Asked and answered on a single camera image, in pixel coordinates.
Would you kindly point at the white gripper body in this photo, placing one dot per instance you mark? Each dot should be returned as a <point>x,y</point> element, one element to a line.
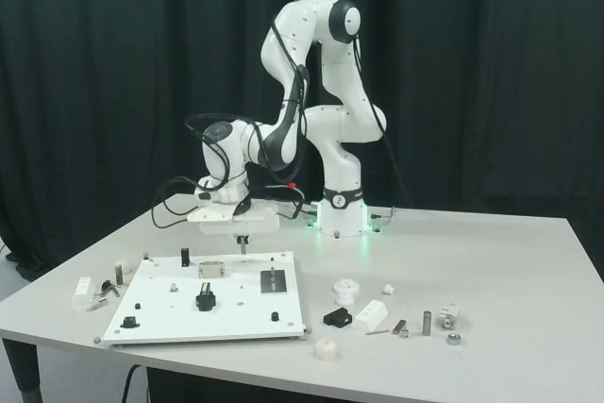
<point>255,224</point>

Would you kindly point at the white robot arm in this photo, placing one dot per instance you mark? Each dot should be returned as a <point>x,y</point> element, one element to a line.
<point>340,148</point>

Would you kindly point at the white round holder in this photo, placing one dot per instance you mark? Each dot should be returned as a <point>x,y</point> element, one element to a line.
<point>325,347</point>

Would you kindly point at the dark metal square peg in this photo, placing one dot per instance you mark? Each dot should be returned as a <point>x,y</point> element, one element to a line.
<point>399,326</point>

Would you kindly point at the thick metal round peg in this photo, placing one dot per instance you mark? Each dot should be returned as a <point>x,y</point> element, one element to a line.
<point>426,324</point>

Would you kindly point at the round metal nut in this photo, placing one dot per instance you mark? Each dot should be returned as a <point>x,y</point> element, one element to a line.
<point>454,340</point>

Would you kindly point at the black upright cylinder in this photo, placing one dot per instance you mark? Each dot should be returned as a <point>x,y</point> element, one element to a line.
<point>185,256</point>

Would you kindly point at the black waterproof plug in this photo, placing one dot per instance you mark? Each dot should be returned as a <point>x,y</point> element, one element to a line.
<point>205,303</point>

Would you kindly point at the white large gear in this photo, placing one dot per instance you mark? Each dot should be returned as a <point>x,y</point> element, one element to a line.
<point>347,286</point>

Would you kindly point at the white task board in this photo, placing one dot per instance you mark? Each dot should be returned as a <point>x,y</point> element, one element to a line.
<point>189,318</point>

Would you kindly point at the black D-SUB plug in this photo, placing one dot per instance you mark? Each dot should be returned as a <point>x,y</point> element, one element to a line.
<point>336,319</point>

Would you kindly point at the white tall holder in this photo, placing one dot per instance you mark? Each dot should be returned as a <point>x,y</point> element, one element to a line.
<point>126,267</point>

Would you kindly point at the white wedge-shaped holder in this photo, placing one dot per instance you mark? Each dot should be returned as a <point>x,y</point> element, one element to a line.
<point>373,314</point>

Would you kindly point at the metal USB plug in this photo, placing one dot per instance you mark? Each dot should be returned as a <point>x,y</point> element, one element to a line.
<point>96,306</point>

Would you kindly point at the white flat holder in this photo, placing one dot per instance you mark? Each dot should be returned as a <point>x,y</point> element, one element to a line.
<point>82,290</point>

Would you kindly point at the small metal plug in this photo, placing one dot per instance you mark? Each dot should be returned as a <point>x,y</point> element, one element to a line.
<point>404,334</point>

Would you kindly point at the beige connector block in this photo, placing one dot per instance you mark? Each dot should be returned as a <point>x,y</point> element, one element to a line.
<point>448,319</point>

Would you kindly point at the black curtain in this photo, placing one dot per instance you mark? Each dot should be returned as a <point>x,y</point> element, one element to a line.
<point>94,68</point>

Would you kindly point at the dark table leg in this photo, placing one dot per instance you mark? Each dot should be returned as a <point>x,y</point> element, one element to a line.
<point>21,370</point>

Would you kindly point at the grey metal bracket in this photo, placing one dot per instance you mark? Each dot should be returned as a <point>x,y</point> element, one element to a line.
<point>389,214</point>

